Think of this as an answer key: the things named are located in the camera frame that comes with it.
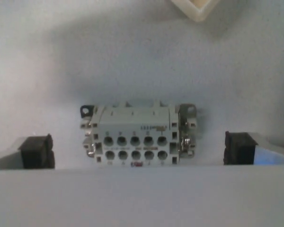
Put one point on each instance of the grey multi-pin plug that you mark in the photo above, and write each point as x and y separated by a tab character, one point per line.
137	132

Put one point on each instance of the small white square holder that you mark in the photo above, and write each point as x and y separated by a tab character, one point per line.
196	11

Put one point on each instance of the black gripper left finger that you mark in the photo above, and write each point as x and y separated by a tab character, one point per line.
38	151

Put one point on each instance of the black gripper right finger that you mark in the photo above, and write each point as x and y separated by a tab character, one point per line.
239	149

